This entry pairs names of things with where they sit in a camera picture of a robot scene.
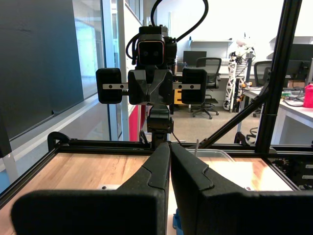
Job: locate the yellow crate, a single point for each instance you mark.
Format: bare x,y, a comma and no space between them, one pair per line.
177,98

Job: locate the white desk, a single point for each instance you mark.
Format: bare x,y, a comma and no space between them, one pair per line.
293,115

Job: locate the white lattice figure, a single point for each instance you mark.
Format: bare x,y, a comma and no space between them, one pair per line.
231,80

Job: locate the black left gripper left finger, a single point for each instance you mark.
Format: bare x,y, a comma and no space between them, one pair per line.
97,210

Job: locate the black computer monitor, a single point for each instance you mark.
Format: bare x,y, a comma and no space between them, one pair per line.
193,57
302,61

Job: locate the black aluminium frame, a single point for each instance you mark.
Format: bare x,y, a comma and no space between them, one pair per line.
281,73

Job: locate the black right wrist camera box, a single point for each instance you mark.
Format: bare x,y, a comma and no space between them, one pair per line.
150,50

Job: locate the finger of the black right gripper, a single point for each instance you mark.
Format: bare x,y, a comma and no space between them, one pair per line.
137,88
165,88

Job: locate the clear plastic tub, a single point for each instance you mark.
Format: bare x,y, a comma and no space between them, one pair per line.
220,154

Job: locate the large blue black connector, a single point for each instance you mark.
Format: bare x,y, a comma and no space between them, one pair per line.
176,220

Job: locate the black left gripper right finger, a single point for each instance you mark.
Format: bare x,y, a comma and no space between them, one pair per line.
244,213

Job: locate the black office chair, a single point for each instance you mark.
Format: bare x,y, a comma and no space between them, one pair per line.
261,71
210,64

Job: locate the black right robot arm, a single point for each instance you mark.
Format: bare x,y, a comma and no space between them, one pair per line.
160,117

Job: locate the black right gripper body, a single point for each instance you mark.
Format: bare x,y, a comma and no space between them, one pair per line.
108,78

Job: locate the red container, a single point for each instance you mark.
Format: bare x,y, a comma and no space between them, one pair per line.
308,96

